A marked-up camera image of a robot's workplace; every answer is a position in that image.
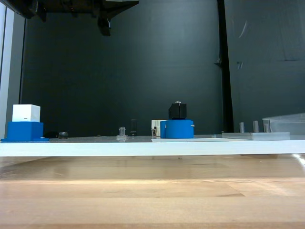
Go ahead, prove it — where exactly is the white taskboard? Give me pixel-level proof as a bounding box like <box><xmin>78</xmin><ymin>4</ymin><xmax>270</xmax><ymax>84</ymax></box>
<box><xmin>0</xmin><ymin>136</ymin><xmax>305</xmax><ymax>157</ymax></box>

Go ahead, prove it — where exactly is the white ethernet socket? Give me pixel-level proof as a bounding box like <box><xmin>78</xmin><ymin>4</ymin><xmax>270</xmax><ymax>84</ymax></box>
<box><xmin>12</xmin><ymin>104</ymin><xmax>41</xmax><ymax>123</ymax></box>

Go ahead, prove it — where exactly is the black USB socket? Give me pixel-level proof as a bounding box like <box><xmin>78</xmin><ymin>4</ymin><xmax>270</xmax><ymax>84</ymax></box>
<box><xmin>130</xmin><ymin>119</ymin><xmax>138</xmax><ymax>137</ymax></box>

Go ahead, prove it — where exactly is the D-sub connector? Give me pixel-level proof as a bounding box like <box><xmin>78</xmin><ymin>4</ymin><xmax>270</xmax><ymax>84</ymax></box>
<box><xmin>168</xmin><ymin>101</ymin><xmax>187</xmax><ymax>120</ymax></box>

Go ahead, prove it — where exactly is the white multi-pin connector housing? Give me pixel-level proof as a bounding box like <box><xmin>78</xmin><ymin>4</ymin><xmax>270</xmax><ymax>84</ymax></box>
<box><xmin>151</xmin><ymin>119</ymin><xmax>167</xmax><ymax>139</ymax></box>

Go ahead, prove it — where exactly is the aluminium peg plate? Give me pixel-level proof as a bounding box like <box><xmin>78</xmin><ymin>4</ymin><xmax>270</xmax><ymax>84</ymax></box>
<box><xmin>221</xmin><ymin>132</ymin><xmax>291</xmax><ymax>141</ymax></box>

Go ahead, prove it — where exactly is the clear plastic tub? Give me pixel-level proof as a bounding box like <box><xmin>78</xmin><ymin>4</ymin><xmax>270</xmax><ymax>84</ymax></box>
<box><xmin>262</xmin><ymin>113</ymin><xmax>305</xmax><ymax>139</ymax></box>

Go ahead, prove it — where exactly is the blue socket bracket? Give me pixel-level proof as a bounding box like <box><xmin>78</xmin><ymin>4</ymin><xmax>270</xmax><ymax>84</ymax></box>
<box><xmin>0</xmin><ymin>121</ymin><xmax>50</xmax><ymax>143</ymax></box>

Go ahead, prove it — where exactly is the blue round connector mount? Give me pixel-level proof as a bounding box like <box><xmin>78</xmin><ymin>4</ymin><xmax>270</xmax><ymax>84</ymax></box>
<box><xmin>160</xmin><ymin>119</ymin><xmax>195</xmax><ymax>139</ymax></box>

